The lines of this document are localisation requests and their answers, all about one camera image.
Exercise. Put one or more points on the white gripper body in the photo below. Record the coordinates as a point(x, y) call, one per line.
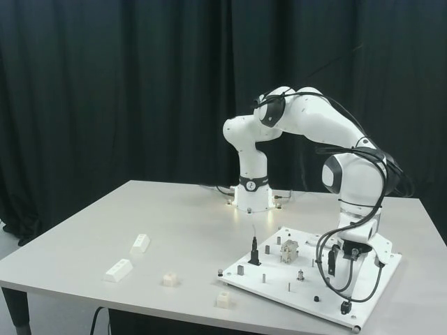
point(349, 275)

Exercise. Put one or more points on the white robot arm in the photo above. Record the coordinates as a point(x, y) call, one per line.
point(314, 118)

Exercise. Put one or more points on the thin black rod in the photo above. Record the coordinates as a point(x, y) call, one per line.
point(330, 261)

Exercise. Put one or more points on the metal BNC plug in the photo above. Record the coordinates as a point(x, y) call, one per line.
point(300, 275)

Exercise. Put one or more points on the white task board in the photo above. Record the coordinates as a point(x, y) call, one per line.
point(279, 296)

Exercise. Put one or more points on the large metal square peg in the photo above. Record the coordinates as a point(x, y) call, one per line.
point(241, 271)

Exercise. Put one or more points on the small white plug holder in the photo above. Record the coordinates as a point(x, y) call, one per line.
point(223, 301)
point(171, 279)

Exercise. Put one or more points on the long white peg holder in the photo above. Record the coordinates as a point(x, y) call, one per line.
point(117, 271)
point(139, 244)

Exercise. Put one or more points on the black curtain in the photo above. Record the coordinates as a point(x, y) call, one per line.
point(104, 87)

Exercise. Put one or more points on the black table leg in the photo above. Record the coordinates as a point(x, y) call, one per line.
point(15, 310)

